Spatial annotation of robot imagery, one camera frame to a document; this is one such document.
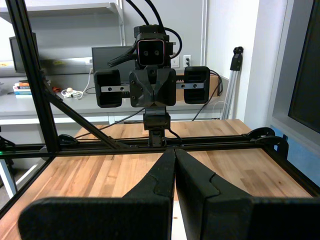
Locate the aluminium stand with black head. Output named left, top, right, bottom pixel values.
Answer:
left=221, top=46, right=245, bottom=121

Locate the grey desk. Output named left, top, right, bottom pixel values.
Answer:
left=0, top=74, right=230, bottom=126

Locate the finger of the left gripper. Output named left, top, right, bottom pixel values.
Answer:
left=129, top=70, right=154, bottom=108
left=153, top=67, right=177, bottom=108

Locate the white cable coil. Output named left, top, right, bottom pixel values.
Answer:
left=60, top=67, right=94, bottom=100

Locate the black computer monitor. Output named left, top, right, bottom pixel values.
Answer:
left=91, top=46, right=138, bottom=74
left=8, top=31, right=40, bottom=74

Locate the black overhead cable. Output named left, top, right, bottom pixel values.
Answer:
left=124, top=0, right=152, bottom=27
left=144, top=0, right=166, bottom=28

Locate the black aluminium frame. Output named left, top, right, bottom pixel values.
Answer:
left=0, top=0, right=320, bottom=218

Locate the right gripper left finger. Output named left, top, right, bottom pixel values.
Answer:
left=18, top=148, right=176, bottom=240

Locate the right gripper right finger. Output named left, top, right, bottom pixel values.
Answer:
left=176, top=149, right=320, bottom=240

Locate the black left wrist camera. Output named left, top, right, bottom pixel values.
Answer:
left=136, top=38, right=168, bottom=68

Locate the grey wall shelf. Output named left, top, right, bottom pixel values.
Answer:
left=0, top=1, right=125, bottom=46

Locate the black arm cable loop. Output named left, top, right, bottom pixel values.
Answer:
left=107, top=46, right=138, bottom=69
left=163, top=26, right=183, bottom=61

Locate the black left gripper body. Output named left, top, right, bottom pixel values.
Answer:
left=94, top=65, right=210, bottom=108

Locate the white task board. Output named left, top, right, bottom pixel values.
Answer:
left=170, top=193, right=188, bottom=240

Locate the stack of books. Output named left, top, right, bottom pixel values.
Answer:
left=12, top=81, right=33, bottom=97

